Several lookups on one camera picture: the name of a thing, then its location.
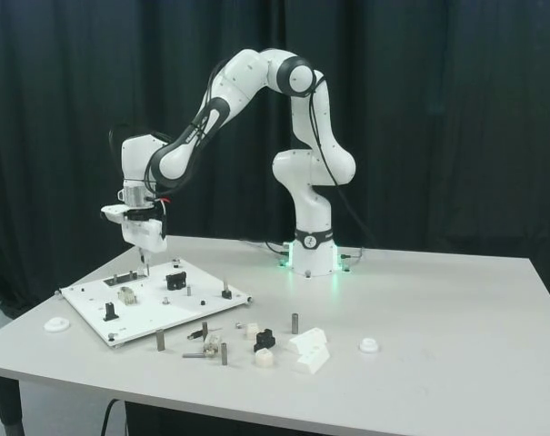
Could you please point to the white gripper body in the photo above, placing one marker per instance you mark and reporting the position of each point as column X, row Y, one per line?
column 142, row 234

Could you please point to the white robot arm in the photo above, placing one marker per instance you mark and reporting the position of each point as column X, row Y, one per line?
column 302, row 204

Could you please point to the thick metal round peg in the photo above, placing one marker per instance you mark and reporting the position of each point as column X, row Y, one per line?
column 295, row 321
column 159, row 340

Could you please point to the thin metal peg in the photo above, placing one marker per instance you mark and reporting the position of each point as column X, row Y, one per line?
column 205, row 329

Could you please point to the small white square-hole holder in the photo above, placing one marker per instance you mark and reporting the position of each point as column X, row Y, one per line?
column 252, row 331

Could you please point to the white peg holder block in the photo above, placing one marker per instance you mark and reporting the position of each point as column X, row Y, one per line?
column 308, row 338
column 312, row 359

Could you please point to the white task board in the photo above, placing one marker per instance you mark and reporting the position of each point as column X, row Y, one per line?
column 156, row 313

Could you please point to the dark metal plug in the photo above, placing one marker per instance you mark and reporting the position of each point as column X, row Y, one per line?
column 194, row 335

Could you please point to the thin metal rod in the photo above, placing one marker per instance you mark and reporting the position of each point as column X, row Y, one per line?
column 192, row 355

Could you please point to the white large gear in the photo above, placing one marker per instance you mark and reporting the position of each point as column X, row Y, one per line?
column 56, row 325

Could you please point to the black curtain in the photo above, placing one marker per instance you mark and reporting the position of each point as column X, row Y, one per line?
column 52, row 136

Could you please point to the black table leg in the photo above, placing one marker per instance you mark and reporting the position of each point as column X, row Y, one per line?
column 2, row 404

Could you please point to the white medium gear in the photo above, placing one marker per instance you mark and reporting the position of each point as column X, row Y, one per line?
column 369, row 346

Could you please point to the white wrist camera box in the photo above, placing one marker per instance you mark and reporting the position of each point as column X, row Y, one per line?
column 113, row 213

